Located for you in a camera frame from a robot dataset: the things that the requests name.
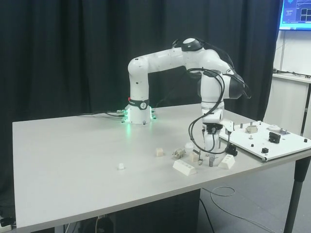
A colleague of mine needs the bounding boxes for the short white peg holder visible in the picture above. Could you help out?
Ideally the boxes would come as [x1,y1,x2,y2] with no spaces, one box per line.
[218,153,235,169]

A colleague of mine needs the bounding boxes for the grey floor cable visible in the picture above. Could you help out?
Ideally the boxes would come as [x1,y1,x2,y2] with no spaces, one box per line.
[210,186,287,233]

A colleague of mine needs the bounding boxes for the black plug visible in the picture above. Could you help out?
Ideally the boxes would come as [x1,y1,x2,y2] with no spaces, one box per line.
[225,143,238,156]

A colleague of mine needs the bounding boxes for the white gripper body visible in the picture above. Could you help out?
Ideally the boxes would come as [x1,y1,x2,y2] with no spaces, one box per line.
[203,132,221,156]

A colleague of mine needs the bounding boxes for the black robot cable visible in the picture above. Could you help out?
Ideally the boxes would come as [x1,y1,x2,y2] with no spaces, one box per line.
[198,38,252,100]
[188,67,226,154]

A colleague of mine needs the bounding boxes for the black curtain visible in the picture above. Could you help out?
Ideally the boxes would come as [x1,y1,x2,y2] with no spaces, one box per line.
[0,0,285,219]

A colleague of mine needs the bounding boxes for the black base cables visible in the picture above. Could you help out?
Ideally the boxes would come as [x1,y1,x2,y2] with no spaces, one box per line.
[77,110,129,119]

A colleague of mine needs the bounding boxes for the long white peg holder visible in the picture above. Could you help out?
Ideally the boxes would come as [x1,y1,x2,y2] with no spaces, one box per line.
[172,160,197,176]

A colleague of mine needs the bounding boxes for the black table leg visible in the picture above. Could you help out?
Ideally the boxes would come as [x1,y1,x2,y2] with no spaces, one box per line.
[283,155,311,233]

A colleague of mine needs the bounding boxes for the white cabinet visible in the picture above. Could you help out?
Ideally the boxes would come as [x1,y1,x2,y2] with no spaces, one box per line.
[271,72,311,136]

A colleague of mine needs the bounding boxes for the black floor cable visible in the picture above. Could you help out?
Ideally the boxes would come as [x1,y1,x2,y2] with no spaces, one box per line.
[200,191,219,233]

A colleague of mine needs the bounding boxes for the grey metal plug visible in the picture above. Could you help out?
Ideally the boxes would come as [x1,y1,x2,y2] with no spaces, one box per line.
[172,148,186,159]

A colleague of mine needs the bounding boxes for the blue screen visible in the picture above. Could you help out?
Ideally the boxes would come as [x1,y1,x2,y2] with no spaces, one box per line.
[279,0,311,31]

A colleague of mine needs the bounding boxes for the white task board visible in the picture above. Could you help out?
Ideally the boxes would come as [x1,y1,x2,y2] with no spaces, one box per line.
[218,120,311,162]

